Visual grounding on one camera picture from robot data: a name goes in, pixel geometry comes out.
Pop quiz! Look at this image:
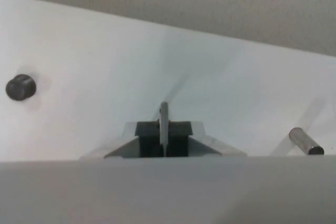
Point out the white task board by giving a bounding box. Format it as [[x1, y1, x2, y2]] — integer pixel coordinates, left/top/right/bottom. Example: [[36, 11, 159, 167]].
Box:
[[0, 0, 336, 162]]

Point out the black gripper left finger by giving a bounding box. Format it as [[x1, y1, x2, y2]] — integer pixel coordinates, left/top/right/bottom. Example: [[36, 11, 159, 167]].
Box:
[[78, 121, 161, 159]]

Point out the thin metal round peg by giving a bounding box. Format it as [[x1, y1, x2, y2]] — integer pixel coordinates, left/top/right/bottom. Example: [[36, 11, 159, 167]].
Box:
[[159, 101, 170, 156]]

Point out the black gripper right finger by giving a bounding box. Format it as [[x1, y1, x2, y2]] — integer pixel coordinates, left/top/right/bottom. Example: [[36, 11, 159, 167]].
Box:
[[167, 121, 248, 158]]

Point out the small black round knob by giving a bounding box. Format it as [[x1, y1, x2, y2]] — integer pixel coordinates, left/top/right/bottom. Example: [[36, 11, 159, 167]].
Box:
[[5, 73, 37, 101]]

